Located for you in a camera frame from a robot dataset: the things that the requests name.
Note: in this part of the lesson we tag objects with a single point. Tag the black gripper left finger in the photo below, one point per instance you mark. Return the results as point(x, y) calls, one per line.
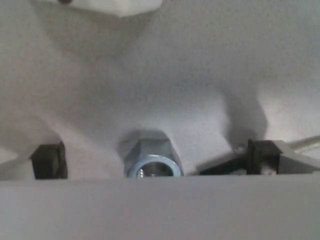
point(50, 161)

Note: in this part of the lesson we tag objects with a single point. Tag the metal hex bolt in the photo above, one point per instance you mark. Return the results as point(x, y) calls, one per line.
point(152, 157)

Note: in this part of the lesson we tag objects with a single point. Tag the white peg holder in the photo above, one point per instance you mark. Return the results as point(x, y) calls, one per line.
point(112, 6)

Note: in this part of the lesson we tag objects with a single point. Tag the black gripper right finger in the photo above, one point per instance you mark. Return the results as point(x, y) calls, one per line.
point(265, 160)

